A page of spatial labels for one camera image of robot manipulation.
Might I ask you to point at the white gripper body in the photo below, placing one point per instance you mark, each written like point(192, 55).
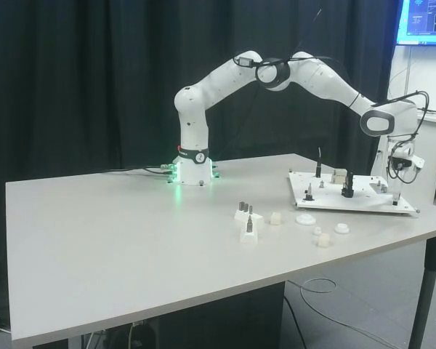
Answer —
point(395, 185)

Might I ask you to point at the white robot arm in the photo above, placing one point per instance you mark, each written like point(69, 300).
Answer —
point(210, 87)

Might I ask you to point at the black D-SUB plug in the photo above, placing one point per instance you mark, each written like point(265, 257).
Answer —
point(347, 185)

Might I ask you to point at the white medium gear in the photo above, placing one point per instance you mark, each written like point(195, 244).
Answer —
point(341, 229)

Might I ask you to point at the white task board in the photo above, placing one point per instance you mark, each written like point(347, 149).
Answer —
point(330, 201)

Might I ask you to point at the black table leg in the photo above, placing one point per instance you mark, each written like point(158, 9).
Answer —
point(430, 276)

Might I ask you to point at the white small gear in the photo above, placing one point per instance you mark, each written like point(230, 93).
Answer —
point(317, 230)

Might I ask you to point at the cream cube holder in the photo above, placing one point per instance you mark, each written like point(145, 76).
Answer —
point(322, 240)
point(277, 219)

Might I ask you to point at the white large gear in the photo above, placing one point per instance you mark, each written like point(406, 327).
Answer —
point(306, 220)

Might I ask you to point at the pointed metal peg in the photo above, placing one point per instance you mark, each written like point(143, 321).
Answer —
point(249, 223)

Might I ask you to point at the white peg holder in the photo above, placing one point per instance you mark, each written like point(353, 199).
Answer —
point(250, 238)
point(248, 216)

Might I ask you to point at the metal square peg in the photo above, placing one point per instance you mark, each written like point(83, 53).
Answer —
point(246, 207)
point(241, 206)

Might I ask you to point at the blue screen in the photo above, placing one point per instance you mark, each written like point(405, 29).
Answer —
point(425, 22)

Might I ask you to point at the small black adapter box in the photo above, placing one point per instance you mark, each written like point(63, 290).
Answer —
point(246, 62)

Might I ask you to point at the black control cabinet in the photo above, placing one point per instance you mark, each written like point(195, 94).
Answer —
point(203, 320)

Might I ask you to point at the black curtain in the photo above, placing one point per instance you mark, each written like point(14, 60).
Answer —
point(76, 91)

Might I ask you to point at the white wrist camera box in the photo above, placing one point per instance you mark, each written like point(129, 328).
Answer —
point(407, 158)

